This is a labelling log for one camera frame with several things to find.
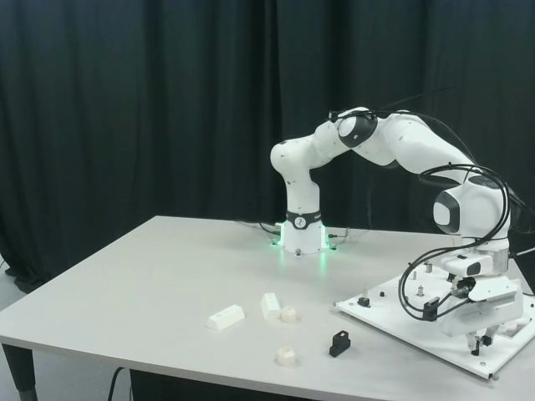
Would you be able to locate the white task board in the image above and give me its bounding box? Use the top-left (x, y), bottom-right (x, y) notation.
top-left (333, 259), bottom-right (535, 379)

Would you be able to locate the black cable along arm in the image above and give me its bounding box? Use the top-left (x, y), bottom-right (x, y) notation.
top-left (328, 106), bottom-right (528, 251)

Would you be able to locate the black D-SUB plug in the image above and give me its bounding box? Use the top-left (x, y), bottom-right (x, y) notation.
top-left (327, 330), bottom-right (352, 358)

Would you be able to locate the short white peg holder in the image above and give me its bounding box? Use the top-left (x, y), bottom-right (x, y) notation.
top-left (259, 292), bottom-right (283, 321)

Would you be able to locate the long white peg holder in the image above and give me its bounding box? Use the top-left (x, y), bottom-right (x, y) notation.
top-left (206, 305), bottom-right (246, 332)

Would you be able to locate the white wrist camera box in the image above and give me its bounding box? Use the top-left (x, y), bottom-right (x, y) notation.
top-left (441, 255), bottom-right (495, 277)

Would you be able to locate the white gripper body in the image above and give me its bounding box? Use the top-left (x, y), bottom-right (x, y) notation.
top-left (441, 278), bottom-right (526, 338)

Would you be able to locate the black cable under table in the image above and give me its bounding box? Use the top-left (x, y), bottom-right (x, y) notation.
top-left (108, 366), bottom-right (131, 401)

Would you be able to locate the dark table leg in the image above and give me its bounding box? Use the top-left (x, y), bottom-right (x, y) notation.
top-left (0, 343), bottom-right (35, 401)

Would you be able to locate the black curtain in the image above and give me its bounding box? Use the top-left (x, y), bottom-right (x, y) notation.
top-left (0, 0), bottom-right (535, 290)

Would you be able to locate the black looped gripper cable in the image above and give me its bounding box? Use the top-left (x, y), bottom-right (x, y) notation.
top-left (398, 244), bottom-right (476, 323)

